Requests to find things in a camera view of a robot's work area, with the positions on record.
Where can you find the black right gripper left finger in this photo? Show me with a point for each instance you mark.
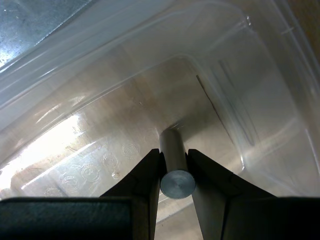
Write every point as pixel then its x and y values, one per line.
pixel 75 220

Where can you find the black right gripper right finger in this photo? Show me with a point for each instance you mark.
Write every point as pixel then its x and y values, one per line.
pixel 262 220

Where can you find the silver metal cylinder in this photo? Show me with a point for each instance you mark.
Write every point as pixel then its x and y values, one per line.
pixel 175 155

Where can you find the clear plastic tub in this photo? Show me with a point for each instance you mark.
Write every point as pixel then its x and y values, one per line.
pixel 125 100

